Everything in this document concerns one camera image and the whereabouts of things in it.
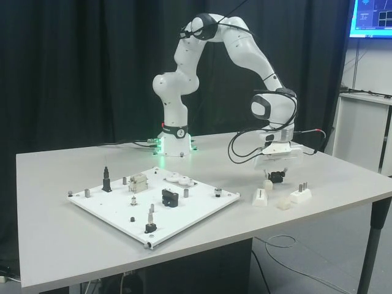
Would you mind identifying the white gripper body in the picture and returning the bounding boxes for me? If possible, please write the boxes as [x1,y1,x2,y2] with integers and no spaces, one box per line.
[253,148,305,172]

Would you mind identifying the white square-hole peg holder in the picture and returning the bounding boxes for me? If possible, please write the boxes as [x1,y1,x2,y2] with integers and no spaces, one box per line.
[251,189,270,207]

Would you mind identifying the white round-hole peg holder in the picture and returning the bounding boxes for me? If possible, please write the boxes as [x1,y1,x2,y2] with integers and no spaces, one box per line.
[290,189,313,203]

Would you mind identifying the white cabinet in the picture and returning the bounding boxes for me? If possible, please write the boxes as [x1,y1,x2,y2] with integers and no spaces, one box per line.
[324,91,392,177]

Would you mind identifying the black table leg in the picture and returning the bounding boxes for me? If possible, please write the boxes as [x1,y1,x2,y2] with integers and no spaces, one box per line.
[366,195,387,294]

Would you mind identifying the black cabinet under table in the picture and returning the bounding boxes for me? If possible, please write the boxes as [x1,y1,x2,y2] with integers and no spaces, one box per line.
[81,235,254,294]

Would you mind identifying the grey USB plug black base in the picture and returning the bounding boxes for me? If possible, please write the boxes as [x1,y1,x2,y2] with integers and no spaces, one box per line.
[144,212,157,235]

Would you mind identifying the white task board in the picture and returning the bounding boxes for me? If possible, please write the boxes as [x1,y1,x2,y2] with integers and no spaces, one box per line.
[66,167,241,249]

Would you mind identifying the blue screen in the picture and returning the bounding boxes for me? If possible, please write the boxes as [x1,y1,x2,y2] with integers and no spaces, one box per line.
[349,0,392,40]

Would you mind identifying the black curtain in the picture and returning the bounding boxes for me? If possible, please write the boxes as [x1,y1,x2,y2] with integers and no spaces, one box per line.
[0,0,352,156]

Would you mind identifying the grey floor cable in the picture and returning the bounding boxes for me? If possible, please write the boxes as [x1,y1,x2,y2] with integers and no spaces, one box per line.
[265,234,310,294]

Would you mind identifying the black base cable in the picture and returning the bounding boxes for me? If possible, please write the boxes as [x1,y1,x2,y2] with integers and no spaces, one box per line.
[104,139,160,149]

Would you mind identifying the tall black plug with wire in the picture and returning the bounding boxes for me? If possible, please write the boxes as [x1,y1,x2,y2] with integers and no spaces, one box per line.
[102,156,113,193]

